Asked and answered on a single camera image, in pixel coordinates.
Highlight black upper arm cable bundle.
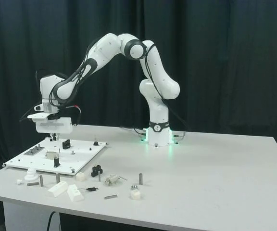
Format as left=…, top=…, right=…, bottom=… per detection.
left=143, top=42, right=190, bottom=132

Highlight grey base cable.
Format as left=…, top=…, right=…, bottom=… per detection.
left=172, top=130, right=187, bottom=141

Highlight black curtain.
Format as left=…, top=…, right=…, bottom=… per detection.
left=0, top=0, right=277, bottom=170

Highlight black base cable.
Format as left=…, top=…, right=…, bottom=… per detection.
left=120, top=126, right=149, bottom=136

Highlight long white peg holder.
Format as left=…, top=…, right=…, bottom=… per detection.
left=47, top=181, right=70, bottom=198
left=66, top=184, right=85, bottom=202

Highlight black floor cable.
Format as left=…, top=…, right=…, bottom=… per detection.
left=47, top=211, right=61, bottom=231

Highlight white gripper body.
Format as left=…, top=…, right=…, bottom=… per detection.
left=34, top=116, right=73, bottom=134

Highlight white stacked gears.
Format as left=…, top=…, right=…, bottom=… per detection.
left=24, top=168, right=38, bottom=182

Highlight white task board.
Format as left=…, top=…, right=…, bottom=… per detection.
left=3, top=136, right=111, bottom=175

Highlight black USB plug with cable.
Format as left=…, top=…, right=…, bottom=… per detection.
left=79, top=186, right=99, bottom=193

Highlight white bolt holder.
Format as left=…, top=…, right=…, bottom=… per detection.
left=129, top=189, right=142, bottom=201

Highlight white Ethernet plug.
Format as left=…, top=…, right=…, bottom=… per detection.
left=103, top=175, right=120, bottom=187

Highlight black D-SUB plug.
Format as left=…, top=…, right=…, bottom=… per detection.
left=90, top=164, right=105, bottom=178

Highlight flat white mounting plate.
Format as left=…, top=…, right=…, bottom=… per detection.
left=27, top=112, right=57, bottom=120

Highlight black forearm cable bundle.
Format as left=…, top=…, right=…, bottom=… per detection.
left=19, top=38, right=101, bottom=121

